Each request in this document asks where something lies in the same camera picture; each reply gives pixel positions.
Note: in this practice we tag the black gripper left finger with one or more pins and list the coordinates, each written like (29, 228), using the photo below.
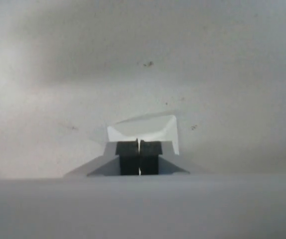
(126, 159)

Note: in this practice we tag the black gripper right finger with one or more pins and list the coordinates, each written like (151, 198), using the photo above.
(149, 159)

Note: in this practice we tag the white peg holder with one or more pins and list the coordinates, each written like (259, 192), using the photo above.
(169, 129)

